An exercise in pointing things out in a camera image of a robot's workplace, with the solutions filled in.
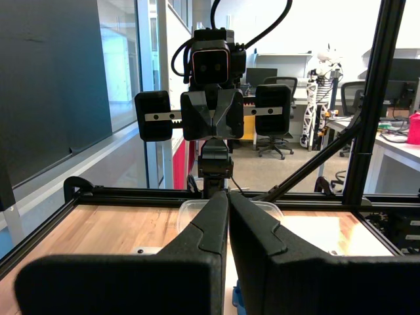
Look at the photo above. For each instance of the black office chair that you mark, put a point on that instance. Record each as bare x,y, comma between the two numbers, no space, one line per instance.
275,144

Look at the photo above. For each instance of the white shelf unit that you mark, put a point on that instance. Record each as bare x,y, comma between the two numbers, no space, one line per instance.
288,65

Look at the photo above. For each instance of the black aluminium frame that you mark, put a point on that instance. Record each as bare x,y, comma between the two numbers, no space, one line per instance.
377,98

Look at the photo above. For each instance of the grey office chair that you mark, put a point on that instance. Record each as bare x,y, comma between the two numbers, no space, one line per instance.
349,95

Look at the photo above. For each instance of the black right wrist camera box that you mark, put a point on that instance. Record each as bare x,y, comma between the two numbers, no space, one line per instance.
210,65

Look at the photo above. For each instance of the black computer monitor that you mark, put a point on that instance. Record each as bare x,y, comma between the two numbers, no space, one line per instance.
259,77

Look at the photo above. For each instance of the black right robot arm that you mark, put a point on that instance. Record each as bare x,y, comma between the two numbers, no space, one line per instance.
215,157

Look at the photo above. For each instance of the white office desk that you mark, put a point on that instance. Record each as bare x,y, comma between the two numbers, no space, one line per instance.
393,154

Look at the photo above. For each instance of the red bag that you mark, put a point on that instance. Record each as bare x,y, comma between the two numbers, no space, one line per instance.
414,129

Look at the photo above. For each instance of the large black monitor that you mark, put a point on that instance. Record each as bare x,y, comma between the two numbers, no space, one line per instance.
408,85

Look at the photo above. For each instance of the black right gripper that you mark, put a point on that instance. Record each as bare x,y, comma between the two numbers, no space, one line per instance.
152,105

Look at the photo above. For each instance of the yellow cabinet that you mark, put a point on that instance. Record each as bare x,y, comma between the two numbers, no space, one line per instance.
249,128

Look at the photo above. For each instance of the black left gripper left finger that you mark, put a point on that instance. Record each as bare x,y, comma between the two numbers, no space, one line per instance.
131,282

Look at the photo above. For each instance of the blue D-sub connector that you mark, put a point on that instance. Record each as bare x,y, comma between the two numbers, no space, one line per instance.
237,298

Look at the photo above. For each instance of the clear plastic tub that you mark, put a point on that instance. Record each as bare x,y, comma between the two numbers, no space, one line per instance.
187,213

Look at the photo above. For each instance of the red cabinet panel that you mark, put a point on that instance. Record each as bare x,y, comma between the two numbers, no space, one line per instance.
178,164

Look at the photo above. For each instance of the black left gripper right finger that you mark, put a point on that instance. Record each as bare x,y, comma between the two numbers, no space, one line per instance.
328,285

